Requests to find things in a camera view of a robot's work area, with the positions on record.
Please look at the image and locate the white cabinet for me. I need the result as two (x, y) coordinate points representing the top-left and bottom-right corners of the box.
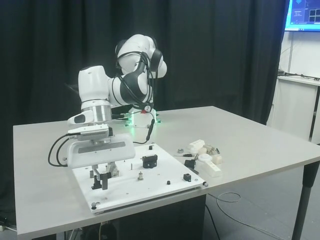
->
(266, 73), (320, 146)

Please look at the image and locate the black curtain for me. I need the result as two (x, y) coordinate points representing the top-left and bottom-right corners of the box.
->
(0, 0), (286, 128)

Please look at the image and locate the blue screen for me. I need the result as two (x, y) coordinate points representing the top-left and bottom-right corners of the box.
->
(284, 0), (320, 33)

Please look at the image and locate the grey metal plug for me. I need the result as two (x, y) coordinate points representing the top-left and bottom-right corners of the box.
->
(204, 143), (217, 155)

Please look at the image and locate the white long peg holder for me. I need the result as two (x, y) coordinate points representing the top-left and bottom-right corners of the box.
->
(198, 159), (223, 179)

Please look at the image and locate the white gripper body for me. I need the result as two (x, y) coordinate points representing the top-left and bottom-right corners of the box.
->
(66, 133), (136, 170)

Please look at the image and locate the grey floor cable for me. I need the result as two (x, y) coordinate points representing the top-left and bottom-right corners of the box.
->
(211, 191), (301, 240)

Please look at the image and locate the black table leg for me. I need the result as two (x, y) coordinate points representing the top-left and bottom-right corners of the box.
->
(291, 162), (318, 240)

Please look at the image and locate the white task board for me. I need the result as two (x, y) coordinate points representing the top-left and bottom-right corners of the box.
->
(71, 142), (208, 216)

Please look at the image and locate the black camera cable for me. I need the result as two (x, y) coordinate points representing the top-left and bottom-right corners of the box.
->
(48, 133), (82, 167)

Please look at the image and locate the flat white camera plate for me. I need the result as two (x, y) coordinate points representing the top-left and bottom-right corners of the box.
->
(68, 125), (110, 139)

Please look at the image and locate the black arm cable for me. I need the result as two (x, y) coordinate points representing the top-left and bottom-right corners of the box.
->
(115, 49), (158, 111)

